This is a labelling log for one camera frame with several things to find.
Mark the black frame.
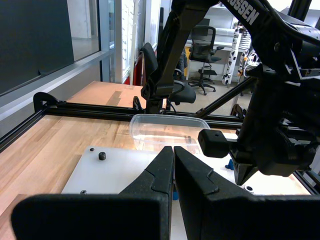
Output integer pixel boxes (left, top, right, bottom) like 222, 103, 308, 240
0, 76, 320, 196

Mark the white task board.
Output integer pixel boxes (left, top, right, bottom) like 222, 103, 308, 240
61, 145, 314, 201

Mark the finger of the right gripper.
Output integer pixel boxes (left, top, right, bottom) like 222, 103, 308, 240
233, 159, 260, 186

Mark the black office chair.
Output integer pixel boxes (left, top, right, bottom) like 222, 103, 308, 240
187, 25, 225, 96
139, 41, 198, 106

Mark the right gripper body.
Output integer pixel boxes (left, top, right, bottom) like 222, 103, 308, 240
197, 74, 320, 177

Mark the cardboard box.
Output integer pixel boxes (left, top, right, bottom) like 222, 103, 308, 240
65, 80, 147, 109

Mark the clear plastic container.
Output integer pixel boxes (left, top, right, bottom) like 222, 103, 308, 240
129, 113, 211, 152

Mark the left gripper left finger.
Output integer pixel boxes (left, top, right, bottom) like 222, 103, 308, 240
10, 145, 175, 240

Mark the window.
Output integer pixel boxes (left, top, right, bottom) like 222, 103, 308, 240
0, 0, 116, 97

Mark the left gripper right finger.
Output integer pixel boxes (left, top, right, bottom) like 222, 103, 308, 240
173, 145, 320, 240

